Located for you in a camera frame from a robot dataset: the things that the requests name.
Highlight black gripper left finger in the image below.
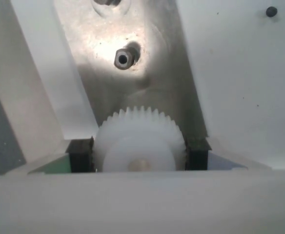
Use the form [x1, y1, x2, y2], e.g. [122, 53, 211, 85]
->
[27, 136, 96, 175]

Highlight white medium gear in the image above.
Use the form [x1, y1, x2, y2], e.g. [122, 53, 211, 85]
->
[95, 105, 186, 173]

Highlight white task board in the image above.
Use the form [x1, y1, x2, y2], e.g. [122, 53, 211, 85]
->
[0, 0, 285, 176]

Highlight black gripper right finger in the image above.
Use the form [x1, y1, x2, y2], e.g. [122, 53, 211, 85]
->
[184, 136, 249, 171]

